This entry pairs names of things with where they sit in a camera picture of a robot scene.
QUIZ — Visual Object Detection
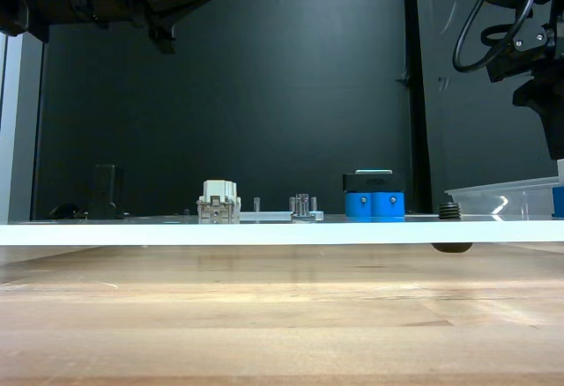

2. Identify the clear plastic container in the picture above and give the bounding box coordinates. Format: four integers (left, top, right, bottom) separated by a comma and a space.
443, 175, 564, 220

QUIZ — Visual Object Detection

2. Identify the black connector block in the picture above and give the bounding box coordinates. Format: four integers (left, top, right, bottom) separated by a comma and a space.
342, 173, 407, 195

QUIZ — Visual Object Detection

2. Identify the beige connector housing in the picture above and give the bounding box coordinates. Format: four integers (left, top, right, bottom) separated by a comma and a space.
196, 178, 243, 225

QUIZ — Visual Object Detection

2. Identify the black rubber foot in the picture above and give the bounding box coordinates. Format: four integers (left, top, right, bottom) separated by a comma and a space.
430, 242, 474, 256

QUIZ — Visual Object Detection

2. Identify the low black clamp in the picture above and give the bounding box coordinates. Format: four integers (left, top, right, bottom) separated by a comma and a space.
48, 202, 85, 220

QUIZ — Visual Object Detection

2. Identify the silver metal clamp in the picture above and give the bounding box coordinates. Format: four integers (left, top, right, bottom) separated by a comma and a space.
293, 191, 326, 224

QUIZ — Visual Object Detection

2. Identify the white board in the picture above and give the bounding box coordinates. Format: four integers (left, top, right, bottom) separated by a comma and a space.
0, 213, 564, 247

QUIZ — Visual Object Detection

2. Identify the long black arm cable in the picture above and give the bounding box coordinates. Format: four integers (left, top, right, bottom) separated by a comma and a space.
452, 0, 538, 74

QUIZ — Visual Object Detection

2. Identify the black aluminium frame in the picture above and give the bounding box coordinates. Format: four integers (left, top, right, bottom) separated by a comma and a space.
395, 0, 436, 215

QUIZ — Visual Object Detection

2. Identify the blue connector mount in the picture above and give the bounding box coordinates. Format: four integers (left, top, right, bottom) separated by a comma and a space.
345, 190, 406, 219

